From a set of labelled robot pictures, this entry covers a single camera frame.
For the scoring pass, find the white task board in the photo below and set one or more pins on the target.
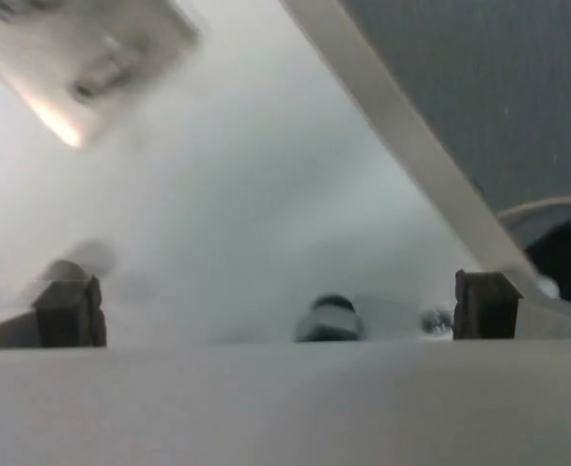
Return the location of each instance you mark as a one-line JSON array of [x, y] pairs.
[[266, 209]]

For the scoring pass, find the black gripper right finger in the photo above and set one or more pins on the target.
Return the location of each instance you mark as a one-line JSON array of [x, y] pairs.
[[482, 310]]

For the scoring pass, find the dark round bin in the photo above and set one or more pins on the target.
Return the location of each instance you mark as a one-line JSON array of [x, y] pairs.
[[562, 252]]

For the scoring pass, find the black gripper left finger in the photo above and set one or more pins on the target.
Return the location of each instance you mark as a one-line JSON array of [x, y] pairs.
[[67, 315]]

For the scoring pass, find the small metal hex nut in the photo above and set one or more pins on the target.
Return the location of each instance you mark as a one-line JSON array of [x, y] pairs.
[[436, 321]]

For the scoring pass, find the metal hex bolt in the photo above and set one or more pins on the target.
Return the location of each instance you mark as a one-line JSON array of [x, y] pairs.
[[328, 320]]

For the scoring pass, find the white parts holder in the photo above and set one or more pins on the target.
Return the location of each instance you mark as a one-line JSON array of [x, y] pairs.
[[86, 58]]

